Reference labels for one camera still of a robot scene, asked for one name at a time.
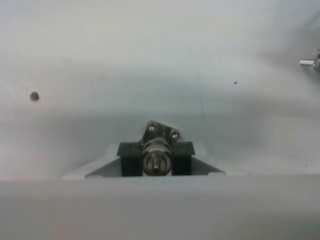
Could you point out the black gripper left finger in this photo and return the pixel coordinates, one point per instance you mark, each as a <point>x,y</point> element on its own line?
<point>128,160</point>

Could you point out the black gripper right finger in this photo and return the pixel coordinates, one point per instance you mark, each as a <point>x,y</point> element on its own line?
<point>181,160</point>

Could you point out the metal BNC plug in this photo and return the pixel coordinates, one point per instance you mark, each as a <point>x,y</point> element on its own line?
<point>157,156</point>

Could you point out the white task board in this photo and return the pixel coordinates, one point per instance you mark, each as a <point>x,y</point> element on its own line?
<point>160,75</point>

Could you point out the metal square peg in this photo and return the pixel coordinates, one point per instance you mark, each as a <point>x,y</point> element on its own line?
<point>305,61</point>

